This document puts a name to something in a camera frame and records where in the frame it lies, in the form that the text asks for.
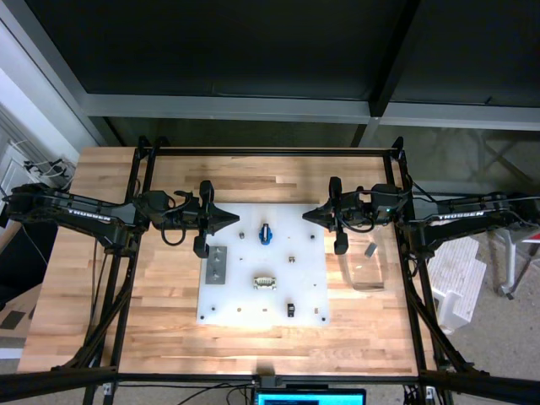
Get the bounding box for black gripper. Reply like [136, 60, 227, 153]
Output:
[300, 176, 373, 256]
[178, 180, 241, 260]

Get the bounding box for white taskboard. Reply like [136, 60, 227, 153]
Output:
[196, 202, 332, 330]

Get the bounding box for grey metal plate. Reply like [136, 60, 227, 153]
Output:
[204, 245, 230, 285]

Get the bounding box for blue round clamp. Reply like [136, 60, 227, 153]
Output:
[256, 224, 276, 247]

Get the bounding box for clear plastic tub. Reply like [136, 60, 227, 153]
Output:
[337, 223, 387, 294]

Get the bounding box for beige connector housing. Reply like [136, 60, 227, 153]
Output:
[252, 274, 279, 292]

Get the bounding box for white step stool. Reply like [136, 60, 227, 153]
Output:
[424, 239, 483, 335]

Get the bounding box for screen with blue edge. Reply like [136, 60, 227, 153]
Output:
[251, 387, 367, 405]

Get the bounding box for grey metal stand legs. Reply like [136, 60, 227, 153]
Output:
[484, 225, 540, 301]

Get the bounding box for black looped gripper cable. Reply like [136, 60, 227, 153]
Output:
[161, 225, 187, 247]

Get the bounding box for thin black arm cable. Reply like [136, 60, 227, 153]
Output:
[402, 180, 442, 206]

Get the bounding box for grey aluminium partition frame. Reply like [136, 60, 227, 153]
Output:
[0, 0, 540, 147]

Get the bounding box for black partition post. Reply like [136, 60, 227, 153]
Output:
[369, 0, 421, 117]

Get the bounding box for black table frame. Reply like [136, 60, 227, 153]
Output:
[0, 134, 540, 405]

